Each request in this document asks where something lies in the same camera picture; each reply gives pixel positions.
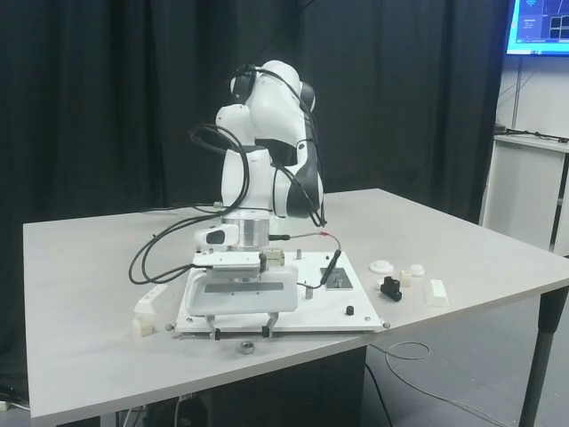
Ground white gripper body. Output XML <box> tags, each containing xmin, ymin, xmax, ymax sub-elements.
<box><xmin>185</xmin><ymin>265</ymin><xmax>299</xmax><ymax>316</ymax></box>

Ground white task board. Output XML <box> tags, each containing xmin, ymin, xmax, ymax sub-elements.
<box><xmin>164</xmin><ymin>250</ymin><xmax>391</xmax><ymax>337</ymax></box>

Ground long white holder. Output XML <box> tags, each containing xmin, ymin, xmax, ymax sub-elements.
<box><xmin>134</xmin><ymin>286</ymin><xmax>173</xmax><ymax>318</ymax></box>
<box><xmin>425</xmin><ymin>278</ymin><xmax>451</xmax><ymax>308</ymax></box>

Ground black D-SUB plug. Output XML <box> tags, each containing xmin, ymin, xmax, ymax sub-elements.
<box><xmin>379</xmin><ymin>275</ymin><xmax>404</xmax><ymax>300</ymax></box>

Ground black curtains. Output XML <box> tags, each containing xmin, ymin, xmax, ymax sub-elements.
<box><xmin>0</xmin><ymin>0</ymin><xmax>508</xmax><ymax>226</ymax></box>

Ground black table leg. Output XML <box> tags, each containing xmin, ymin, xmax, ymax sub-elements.
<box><xmin>519</xmin><ymin>291</ymin><xmax>559</xmax><ymax>427</ymax></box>

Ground white cabinet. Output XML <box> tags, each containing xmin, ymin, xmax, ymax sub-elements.
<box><xmin>478</xmin><ymin>133</ymin><xmax>569</xmax><ymax>259</ymax></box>

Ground blue screen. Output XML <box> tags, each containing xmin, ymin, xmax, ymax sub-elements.
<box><xmin>504</xmin><ymin>0</ymin><xmax>569</xmax><ymax>58</ymax></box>

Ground small white wrist camera box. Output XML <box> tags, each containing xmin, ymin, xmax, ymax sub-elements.
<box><xmin>194</xmin><ymin>224</ymin><xmax>242</xmax><ymax>247</ymax></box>

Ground thin black rod on wire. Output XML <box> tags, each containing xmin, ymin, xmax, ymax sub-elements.
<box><xmin>268</xmin><ymin>229</ymin><xmax>344</xmax><ymax>289</ymax></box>

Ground grey floor cable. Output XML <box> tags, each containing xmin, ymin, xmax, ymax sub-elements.
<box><xmin>367</xmin><ymin>340</ymin><xmax>522</xmax><ymax>427</ymax></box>

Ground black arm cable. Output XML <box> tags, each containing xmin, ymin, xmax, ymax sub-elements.
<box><xmin>229</xmin><ymin>63</ymin><xmax>329</xmax><ymax>229</ymax></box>

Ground black cable on cabinet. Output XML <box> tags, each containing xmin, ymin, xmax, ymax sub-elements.
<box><xmin>494</xmin><ymin>125</ymin><xmax>569</xmax><ymax>145</ymax></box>

